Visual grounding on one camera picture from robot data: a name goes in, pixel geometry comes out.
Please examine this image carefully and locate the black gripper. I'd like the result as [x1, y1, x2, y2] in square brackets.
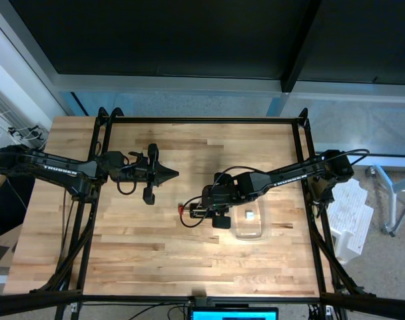
[131, 143, 180, 205]
[211, 173, 235, 230]

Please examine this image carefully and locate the black clamp with orange knob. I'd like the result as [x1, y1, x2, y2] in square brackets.
[177, 201, 214, 219]

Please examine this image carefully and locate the clear plastic tub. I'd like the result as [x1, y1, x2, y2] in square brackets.
[227, 193, 272, 243]

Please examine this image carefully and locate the blue-edged screen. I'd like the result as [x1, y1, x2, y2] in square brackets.
[188, 306, 279, 320]

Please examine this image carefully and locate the white foam block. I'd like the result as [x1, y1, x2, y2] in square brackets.
[326, 186, 375, 266]

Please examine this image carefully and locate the grey metal stand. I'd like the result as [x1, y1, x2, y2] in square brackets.
[365, 165, 405, 238]

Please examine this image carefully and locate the cardboard box with black patches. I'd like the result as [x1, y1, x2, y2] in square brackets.
[0, 223, 23, 267]

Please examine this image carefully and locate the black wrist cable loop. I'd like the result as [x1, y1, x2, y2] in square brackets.
[178, 166, 256, 229]

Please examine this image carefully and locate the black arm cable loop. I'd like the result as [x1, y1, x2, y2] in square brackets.
[117, 179, 138, 196]

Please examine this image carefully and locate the black metal frame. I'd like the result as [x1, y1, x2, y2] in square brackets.
[0, 106, 405, 320]

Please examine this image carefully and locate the small black camera mount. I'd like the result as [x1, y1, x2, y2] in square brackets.
[192, 292, 212, 307]

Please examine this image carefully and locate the white cable bundle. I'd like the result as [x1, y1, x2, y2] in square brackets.
[7, 125, 45, 141]

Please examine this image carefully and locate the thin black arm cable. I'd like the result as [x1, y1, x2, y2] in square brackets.
[317, 148, 370, 167]

